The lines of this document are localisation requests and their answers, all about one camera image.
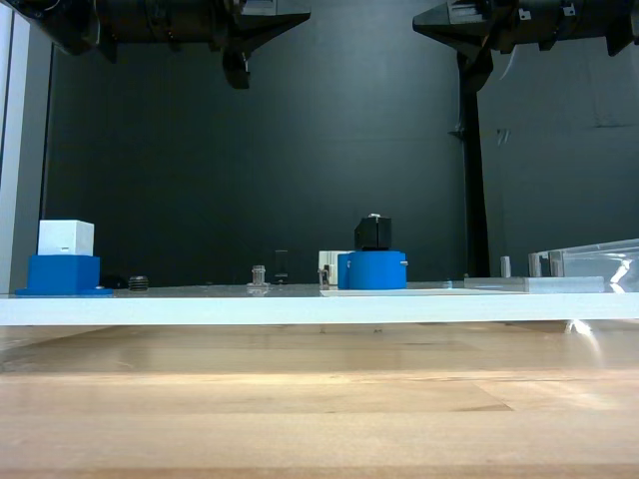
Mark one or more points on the blue round mount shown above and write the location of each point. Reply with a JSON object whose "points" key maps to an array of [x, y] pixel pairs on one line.
{"points": [[374, 272]]}

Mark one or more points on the black set screw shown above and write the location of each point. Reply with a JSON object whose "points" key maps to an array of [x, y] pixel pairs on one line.
{"points": [[139, 283]]}

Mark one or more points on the black metal connector plug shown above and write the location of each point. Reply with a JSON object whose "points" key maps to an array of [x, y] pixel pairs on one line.
{"points": [[372, 234]]}

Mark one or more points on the grey metal block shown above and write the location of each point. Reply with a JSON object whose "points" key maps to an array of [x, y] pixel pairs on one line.
{"points": [[564, 285]]}

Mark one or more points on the grey metal peg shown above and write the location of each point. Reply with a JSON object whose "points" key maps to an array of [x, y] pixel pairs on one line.
{"points": [[506, 267], [535, 264]]}

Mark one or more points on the white connector housing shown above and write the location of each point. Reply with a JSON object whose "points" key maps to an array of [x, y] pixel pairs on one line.
{"points": [[327, 259]]}

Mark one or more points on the white cube plug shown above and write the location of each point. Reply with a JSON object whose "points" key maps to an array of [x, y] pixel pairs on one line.
{"points": [[65, 237]]}

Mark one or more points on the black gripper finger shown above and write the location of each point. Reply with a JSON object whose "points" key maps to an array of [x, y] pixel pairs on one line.
{"points": [[269, 7], [456, 11], [456, 36], [269, 27]]}

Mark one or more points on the white task board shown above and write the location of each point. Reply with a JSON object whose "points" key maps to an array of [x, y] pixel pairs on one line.
{"points": [[299, 309]]}

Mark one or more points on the small blue square mount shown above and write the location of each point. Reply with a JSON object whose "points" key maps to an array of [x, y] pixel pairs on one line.
{"points": [[62, 274]]}

